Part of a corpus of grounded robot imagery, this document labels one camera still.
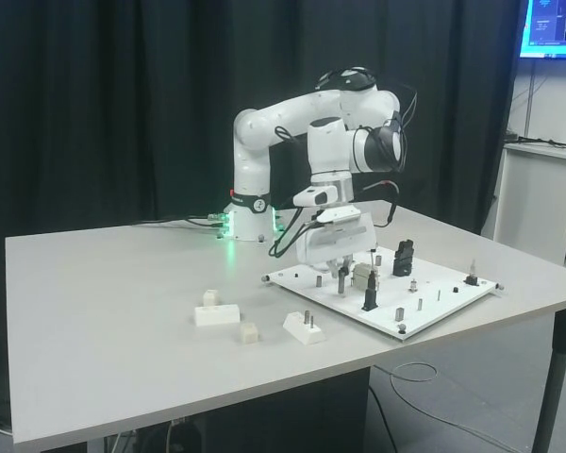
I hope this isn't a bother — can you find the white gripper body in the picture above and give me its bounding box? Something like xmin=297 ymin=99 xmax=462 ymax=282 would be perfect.
xmin=294 ymin=212 xmax=378 ymax=275

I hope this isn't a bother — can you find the white square peg holder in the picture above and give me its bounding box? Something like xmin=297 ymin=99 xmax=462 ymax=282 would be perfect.
xmin=282 ymin=310 xmax=327 ymax=346

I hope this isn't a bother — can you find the black USB plug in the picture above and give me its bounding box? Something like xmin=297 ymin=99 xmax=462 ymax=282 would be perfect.
xmin=360 ymin=275 xmax=377 ymax=313

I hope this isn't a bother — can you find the flat white mounting plate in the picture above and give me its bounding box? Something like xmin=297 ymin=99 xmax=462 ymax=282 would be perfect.
xmin=316 ymin=203 xmax=361 ymax=225

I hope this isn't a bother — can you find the white task board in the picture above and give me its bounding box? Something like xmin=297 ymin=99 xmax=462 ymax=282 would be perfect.
xmin=258 ymin=243 xmax=507 ymax=342

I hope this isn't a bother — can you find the small beige holder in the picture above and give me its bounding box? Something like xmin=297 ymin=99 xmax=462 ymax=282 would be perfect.
xmin=238 ymin=322 xmax=261 ymax=345

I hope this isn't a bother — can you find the long white holder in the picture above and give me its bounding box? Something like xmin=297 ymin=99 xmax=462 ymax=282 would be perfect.
xmin=193 ymin=304 xmax=243 ymax=327

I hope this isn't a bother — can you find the white cabinet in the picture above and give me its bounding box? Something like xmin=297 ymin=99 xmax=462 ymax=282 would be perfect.
xmin=491 ymin=140 xmax=566 ymax=275

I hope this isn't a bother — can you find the black table leg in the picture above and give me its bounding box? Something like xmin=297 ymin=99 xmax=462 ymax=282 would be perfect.
xmin=531 ymin=309 xmax=566 ymax=453

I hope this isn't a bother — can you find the black curtain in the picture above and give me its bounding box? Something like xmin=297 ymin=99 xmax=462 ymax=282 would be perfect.
xmin=0 ymin=0 xmax=523 ymax=428

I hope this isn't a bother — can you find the blue screen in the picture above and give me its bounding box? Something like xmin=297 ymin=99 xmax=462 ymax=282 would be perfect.
xmin=518 ymin=0 xmax=566 ymax=61

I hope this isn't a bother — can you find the black cable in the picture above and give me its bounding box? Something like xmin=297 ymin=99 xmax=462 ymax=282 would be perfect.
xmin=268 ymin=207 xmax=315 ymax=260
xmin=274 ymin=123 xmax=313 ymax=144
xmin=139 ymin=213 xmax=228 ymax=229
xmin=361 ymin=178 xmax=404 ymax=228

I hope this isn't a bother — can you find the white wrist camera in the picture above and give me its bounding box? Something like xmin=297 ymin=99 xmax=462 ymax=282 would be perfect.
xmin=291 ymin=185 xmax=340 ymax=210

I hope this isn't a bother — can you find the silver wrist ring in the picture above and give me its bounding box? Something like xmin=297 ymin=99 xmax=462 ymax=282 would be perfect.
xmin=309 ymin=173 xmax=356 ymax=196

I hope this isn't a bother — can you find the grey cable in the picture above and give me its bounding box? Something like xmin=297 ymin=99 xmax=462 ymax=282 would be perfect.
xmin=388 ymin=361 xmax=443 ymax=453

